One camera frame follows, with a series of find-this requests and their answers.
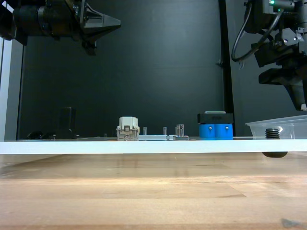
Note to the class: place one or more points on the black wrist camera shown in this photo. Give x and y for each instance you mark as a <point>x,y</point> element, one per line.
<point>268,56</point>

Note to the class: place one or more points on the black M12 bolt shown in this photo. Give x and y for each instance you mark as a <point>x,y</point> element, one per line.
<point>272,134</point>

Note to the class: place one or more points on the silver metal socket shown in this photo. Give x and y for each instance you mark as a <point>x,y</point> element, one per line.
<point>180,130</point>

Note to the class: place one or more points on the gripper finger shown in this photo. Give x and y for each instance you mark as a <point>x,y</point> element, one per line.
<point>96,33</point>
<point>110,21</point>
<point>298,95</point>

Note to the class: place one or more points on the silver standoff post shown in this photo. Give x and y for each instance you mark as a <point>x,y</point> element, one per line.
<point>165,131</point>
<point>145,131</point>

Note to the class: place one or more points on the clear plastic tub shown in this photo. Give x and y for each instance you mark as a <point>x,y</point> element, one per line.
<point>297,124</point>

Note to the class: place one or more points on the blue plastic mount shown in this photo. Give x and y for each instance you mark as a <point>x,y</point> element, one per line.
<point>217,134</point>

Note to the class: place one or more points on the beige connector housing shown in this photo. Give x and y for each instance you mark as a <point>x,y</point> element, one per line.
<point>127,124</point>

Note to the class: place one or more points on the black connector block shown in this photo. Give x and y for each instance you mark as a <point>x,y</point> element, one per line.
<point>216,118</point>

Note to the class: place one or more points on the black wall post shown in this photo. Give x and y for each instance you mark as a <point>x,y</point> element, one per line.
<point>227,95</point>

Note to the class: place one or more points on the clear acrylic bar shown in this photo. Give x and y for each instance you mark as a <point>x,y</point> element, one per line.
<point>153,137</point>

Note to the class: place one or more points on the white board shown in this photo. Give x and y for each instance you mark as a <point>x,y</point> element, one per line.
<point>120,147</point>

